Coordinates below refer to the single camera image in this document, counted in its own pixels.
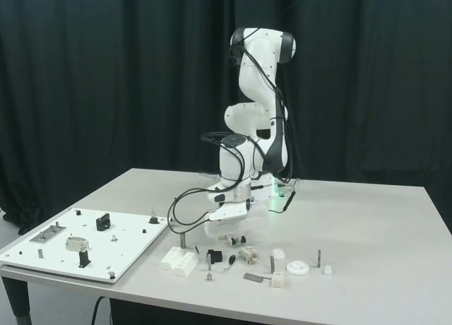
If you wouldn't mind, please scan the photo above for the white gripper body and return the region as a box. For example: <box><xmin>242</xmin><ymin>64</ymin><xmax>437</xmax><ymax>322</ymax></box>
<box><xmin>203</xmin><ymin>206</ymin><xmax>267</xmax><ymax>242</ymax></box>

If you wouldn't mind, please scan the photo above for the beige waterproof plug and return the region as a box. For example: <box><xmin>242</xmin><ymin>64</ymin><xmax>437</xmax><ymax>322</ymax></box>
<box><xmin>239</xmin><ymin>247</ymin><xmax>261</xmax><ymax>266</ymax></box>

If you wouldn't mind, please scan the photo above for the white stepped peg holder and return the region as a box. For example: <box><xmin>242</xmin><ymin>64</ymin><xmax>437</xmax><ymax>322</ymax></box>
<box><xmin>160</xmin><ymin>246</ymin><xmax>200</xmax><ymax>278</ymax></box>

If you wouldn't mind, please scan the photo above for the white large gear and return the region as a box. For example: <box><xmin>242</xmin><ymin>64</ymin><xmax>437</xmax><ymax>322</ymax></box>
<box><xmin>286</xmin><ymin>260</ymin><xmax>311</xmax><ymax>278</ymax></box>

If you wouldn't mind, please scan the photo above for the white task board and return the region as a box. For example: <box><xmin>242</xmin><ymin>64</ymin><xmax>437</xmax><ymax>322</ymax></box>
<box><xmin>0</xmin><ymin>207</ymin><xmax>174</xmax><ymax>286</ymax></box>

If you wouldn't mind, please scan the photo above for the black curtain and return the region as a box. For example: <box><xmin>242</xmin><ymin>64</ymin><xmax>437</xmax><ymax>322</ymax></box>
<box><xmin>0</xmin><ymin>0</ymin><xmax>452</xmax><ymax>234</ymax></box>

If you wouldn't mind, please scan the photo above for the grey table leg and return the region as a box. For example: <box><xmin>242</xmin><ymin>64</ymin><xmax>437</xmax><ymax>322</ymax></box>
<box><xmin>0</xmin><ymin>275</ymin><xmax>30</xmax><ymax>325</ymax></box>

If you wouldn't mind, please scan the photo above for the small white camera box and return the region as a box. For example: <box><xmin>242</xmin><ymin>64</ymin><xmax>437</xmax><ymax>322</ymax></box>
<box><xmin>206</xmin><ymin>189</ymin><xmax>227</xmax><ymax>204</ymax></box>

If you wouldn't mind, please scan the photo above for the black base cable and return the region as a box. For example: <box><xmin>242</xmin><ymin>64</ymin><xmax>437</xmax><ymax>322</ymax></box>
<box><xmin>275</xmin><ymin>178</ymin><xmax>301</xmax><ymax>199</ymax></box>

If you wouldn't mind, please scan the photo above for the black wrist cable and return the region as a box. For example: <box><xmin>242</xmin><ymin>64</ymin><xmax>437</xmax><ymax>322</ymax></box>
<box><xmin>167</xmin><ymin>131</ymin><xmax>249</xmax><ymax>236</ymax></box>

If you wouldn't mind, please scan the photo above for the black floor cable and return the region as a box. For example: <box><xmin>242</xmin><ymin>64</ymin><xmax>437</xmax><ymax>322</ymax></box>
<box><xmin>92</xmin><ymin>295</ymin><xmax>114</xmax><ymax>325</ymax></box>

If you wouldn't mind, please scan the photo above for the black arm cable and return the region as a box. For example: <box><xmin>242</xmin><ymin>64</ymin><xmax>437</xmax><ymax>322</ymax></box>
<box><xmin>227</xmin><ymin>38</ymin><xmax>291</xmax><ymax>184</ymax></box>

